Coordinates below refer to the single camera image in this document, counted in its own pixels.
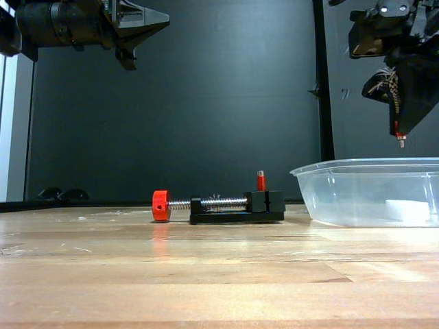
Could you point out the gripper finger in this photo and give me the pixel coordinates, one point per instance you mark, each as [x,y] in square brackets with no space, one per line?
[377,87]
[156,17]
[418,92]
[137,34]

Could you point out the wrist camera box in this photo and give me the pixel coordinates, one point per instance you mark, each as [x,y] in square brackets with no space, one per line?
[370,37]

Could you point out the clear plastic container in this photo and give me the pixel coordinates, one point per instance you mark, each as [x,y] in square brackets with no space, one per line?
[343,192]

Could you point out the small white block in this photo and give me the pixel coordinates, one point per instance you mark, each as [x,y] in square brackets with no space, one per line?
[408,210]

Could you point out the black clamp with red knob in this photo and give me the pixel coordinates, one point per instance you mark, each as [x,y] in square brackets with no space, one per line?
[236,214]

